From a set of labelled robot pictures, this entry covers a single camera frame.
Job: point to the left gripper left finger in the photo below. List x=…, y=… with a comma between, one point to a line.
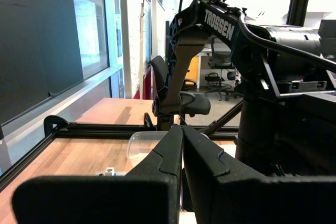
x=105, y=200

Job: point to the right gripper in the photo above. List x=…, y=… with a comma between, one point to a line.
x=288, y=134

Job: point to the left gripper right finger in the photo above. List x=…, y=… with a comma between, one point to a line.
x=262, y=200

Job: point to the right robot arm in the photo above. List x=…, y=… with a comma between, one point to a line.
x=223, y=30

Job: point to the clear plastic container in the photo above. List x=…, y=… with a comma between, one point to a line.
x=141, y=144

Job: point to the white task board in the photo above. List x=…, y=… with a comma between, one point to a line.
x=101, y=174

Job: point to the small blue socket block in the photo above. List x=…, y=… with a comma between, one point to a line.
x=109, y=171

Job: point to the black office chair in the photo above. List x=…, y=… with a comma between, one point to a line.
x=197, y=103
x=218, y=58

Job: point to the window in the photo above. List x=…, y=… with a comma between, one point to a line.
x=89, y=24

